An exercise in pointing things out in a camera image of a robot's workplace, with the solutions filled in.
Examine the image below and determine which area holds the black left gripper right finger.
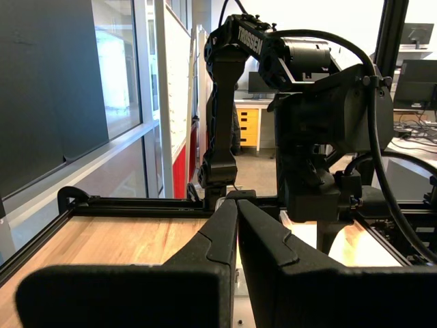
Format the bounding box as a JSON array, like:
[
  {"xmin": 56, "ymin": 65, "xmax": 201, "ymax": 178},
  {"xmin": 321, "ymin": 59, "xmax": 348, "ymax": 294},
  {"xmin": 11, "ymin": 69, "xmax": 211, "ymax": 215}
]
[{"xmin": 238, "ymin": 200, "xmax": 437, "ymax": 328}]

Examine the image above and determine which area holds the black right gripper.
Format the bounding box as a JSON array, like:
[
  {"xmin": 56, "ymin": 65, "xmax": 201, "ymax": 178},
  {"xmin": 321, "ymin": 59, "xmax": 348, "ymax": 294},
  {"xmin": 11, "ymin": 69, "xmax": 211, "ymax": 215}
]
[{"xmin": 272, "ymin": 63, "xmax": 394, "ymax": 193}]

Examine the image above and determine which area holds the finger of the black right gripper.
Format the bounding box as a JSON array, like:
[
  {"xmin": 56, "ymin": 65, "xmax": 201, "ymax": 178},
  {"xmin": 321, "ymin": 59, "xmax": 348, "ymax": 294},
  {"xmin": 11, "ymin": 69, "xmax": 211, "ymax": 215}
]
[{"xmin": 316, "ymin": 220, "xmax": 356, "ymax": 256}]

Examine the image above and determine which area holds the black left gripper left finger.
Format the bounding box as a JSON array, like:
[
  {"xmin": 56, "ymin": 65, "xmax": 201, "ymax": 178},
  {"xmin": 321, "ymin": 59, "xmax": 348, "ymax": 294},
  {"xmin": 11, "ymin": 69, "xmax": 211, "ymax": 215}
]
[{"xmin": 15, "ymin": 198, "xmax": 238, "ymax": 328}]

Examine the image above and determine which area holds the white taskboard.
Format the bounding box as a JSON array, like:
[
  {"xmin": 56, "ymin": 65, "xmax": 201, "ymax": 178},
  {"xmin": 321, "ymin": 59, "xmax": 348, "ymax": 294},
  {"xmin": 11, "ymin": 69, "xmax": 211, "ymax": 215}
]
[{"xmin": 233, "ymin": 266, "xmax": 255, "ymax": 328}]

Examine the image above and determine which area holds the white desk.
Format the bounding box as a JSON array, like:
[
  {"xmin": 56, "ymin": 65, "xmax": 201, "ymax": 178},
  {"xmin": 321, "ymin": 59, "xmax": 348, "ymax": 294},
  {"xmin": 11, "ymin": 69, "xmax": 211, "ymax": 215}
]
[
  {"xmin": 389, "ymin": 114, "xmax": 437, "ymax": 156},
  {"xmin": 234, "ymin": 98, "xmax": 278, "ymax": 153}
]

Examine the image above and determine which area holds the small black monitor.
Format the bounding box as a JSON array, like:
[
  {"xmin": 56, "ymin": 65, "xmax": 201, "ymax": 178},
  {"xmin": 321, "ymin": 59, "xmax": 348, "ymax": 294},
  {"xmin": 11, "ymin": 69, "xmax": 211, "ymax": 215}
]
[{"xmin": 248, "ymin": 70, "xmax": 274, "ymax": 96}]

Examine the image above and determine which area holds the yellow drawer cabinet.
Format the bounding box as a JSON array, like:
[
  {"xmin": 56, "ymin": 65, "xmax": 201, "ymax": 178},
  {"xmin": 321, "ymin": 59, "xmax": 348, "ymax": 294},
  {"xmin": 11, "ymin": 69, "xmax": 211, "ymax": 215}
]
[{"xmin": 238, "ymin": 108, "xmax": 259, "ymax": 147}]

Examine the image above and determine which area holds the large black monitor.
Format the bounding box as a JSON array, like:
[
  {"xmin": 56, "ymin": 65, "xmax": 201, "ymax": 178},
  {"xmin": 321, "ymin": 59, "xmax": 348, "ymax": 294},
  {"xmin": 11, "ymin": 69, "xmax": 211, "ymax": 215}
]
[{"xmin": 392, "ymin": 59, "xmax": 437, "ymax": 111}]

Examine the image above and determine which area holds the black monitor on stand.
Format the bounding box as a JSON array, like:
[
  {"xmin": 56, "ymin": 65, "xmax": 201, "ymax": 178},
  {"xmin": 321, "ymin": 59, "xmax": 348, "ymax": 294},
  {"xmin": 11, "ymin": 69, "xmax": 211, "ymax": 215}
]
[{"xmin": 399, "ymin": 23, "xmax": 435, "ymax": 49}]

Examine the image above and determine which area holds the narrow white partition panel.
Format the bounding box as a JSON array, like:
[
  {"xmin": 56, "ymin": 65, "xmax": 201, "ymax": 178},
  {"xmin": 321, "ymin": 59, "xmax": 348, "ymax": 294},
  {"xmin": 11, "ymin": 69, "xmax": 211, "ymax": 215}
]
[{"xmin": 195, "ymin": 29, "xmax": 208, "ymax": 115}]

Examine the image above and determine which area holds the red panel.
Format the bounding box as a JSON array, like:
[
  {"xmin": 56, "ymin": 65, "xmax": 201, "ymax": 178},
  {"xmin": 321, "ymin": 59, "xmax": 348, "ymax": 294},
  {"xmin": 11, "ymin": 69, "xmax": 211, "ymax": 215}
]
[
  {"xmin": 188, "ymin": 122, "xmax": 199, "ymax": 172},
  {"xmin": 172, "ymin": 143, "xmax": 188, "ymax": 200}
]

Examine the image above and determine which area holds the wide white partition panel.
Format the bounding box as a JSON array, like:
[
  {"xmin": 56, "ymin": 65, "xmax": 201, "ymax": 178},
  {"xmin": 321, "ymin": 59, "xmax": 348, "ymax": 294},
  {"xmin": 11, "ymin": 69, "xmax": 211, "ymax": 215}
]
[{"xmin": 155, "ymin": 0, "xmax": 193, "ymax": 200}]

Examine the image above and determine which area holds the glass window pane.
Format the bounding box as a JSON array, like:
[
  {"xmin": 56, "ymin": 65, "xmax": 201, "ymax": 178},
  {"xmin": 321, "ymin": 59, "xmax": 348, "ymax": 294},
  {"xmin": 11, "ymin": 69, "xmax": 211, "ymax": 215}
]
[{"xmin": 91, "ymin": 0, "xmax": 143, "ymax": 141}]

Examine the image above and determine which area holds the black camera cable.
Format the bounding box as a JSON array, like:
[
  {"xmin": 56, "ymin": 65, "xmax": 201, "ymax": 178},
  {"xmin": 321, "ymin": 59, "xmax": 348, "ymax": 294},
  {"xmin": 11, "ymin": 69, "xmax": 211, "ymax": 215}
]
[{"xmin": 343, "ymin": 151, "xmax": 437, "ymax": 182}]

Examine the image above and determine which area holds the black frame rail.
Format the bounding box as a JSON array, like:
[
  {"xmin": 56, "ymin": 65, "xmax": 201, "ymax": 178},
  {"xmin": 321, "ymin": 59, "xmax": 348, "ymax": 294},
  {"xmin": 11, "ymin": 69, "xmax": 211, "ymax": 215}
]
[
  {"xmin": 354, "ymin": 200, "xmax": 437, "ymax": 266},
  {"xmin": 0, "ymin": 186, "xmax": 214, "ymax": 286}
]

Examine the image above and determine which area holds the black frame post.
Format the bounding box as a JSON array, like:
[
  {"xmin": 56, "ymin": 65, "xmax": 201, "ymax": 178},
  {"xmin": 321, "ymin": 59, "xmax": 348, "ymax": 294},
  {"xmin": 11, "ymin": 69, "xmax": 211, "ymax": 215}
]
[{"xmin": 373, "ymin": 0, "xmax": 410, "ymax": 68}]

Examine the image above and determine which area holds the grey window sill rail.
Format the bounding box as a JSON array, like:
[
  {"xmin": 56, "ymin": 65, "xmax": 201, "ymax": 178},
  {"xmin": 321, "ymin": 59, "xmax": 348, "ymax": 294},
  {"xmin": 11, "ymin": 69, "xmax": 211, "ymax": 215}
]
[{"xmin": 0, "ymin": 120, "xmax": 161, "ymax": 223}]

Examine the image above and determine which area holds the white window frame post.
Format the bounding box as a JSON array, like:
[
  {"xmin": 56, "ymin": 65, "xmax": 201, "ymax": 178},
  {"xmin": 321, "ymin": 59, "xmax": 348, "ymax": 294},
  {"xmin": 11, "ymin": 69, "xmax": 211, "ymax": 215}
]
[{"xmin": 132, "ymin": 0, "xmax": 162, "ymax": 199}]

